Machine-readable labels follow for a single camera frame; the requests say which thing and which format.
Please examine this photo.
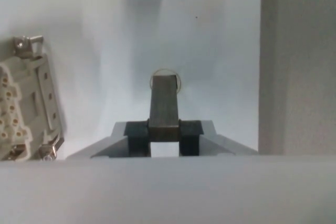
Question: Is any white task board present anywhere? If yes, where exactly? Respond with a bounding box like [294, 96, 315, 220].
[0, 0, 263, 161]

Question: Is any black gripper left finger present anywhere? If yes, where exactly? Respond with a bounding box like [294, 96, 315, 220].
[65, 120, 152, 159]

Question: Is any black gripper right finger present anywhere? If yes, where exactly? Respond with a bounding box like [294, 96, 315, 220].
[180, 120, 260, 159]

